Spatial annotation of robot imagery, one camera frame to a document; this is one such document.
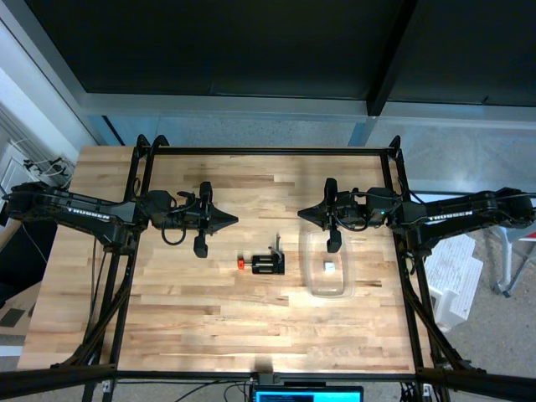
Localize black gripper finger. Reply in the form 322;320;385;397
297;214;327;230
209;218;239;235
209;203;239;220
297;199;327;216

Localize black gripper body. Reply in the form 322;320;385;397
324;178;355;254
183;180;214;258

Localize clear plastic tub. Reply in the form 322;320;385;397
301;229;357;300

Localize laptop screen with blue edge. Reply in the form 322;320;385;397
250;384;364;402

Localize black aluminium table frame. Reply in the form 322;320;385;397
0;133;536;402

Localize small black camera box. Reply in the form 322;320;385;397
250;367;281;387

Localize silver metal leg frame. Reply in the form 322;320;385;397
487;225;536;299

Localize black vise with red knob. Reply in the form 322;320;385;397
236;252;286;277

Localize white foam packaging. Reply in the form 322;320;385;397
425;232;483;334

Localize brown cardboard box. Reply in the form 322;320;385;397
0;279;43;336

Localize black and white cable bundle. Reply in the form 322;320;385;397
21;155;71;179

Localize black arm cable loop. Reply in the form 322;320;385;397
333;211;372;232
160;220;188;247

